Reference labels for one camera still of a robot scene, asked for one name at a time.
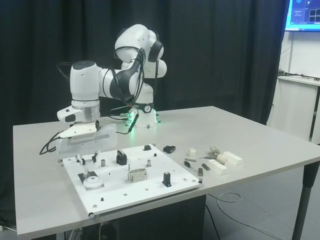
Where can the white cabinet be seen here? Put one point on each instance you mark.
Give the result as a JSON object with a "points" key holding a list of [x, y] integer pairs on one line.
{"points": [[295, 110]]}

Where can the white holder with holes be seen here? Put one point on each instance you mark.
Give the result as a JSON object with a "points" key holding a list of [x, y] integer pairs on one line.
{"points": [[219, 168], [233, 158]]}

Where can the grey metal plug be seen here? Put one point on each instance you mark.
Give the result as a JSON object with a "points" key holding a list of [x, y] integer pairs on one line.
{"points": [[214, 150]]}

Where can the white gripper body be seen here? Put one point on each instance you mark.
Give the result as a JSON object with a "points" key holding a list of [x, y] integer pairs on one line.
{"points": [[107, 136]]}

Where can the small white holder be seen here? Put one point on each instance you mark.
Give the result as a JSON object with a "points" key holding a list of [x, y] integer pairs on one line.
{"points": [[192, 152], [221, 157]]}

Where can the black table leg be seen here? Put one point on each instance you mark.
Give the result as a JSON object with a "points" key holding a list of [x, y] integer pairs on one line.
{"points": [[308, 192]]}

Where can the metal round peg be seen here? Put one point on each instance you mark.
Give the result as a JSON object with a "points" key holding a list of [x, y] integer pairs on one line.
{"points": [[190, 159]]}

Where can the dark metal peg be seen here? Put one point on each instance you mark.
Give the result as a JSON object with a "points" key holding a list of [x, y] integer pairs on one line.
{"points": [[206, 167]]}

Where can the white large gear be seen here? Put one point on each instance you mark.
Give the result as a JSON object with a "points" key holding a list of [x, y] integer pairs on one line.
{"points": [[93, 183]]}

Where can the black D-SUB plug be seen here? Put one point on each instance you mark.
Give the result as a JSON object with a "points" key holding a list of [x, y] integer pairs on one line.
{"points": [[169, 149]]}

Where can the small metal bolt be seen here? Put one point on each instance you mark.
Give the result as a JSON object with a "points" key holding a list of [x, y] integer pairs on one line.
{"points": [[205, 157]]}

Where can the black curtain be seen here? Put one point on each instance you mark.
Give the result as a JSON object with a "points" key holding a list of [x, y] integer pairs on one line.
{"points": [[50, 37]]}

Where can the white task board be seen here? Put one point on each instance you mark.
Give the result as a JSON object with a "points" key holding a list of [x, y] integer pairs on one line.
{"points": [[140, 190]]}

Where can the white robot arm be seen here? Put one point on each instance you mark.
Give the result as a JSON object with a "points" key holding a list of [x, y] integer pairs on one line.
{"points": [[82, 85]]}

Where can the thin black rod red tag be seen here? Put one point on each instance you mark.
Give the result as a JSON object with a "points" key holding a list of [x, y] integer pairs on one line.
{"points": [[120, 108]]}

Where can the grey metal square peg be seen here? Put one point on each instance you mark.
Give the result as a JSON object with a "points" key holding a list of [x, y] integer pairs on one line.
{"points": [[200, 171]]}

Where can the blue screen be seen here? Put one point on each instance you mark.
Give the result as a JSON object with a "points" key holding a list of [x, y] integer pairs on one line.
{"points": [[303, 15]]}

